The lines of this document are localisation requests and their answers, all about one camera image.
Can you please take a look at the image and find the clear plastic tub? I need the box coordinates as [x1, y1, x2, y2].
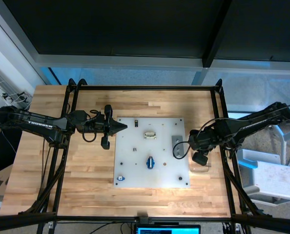
[187, 136, 213, 175]

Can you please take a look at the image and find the white taskboard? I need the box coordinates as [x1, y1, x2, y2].
[113, 117, 191, 189]

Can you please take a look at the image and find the tangled cable bundle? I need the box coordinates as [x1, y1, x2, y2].
[0, 90, 31, 108]

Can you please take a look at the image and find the beige connector housing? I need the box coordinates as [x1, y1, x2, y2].
[144, 131, 158, 141]

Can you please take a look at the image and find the white step stool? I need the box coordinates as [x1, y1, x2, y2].
[237, 148, 290, 208]

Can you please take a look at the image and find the grey metal pin holder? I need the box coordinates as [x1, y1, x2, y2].
[171, 135, 185, 158]

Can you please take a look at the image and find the laptop screen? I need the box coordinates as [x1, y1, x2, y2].
[134, 224, 201, 234]

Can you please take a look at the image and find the small black camera box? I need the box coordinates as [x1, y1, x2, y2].
[137, 211, 152, 224]

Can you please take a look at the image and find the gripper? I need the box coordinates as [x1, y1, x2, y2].
[96, 104, 128, 150]
[189, 130, 210, 167]

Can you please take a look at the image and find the black vertical pillar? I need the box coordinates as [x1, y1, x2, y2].
[202, 0, 234, 68]

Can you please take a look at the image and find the black metal frame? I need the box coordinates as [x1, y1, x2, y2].
[0, 78, 290, 234]

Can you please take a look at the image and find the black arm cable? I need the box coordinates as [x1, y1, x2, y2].
[172, 117, 236, 159]
[82, 109, 101, 143]

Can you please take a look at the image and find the blue round clamp mount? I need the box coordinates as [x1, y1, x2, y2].
[145, 156, 156, 170]

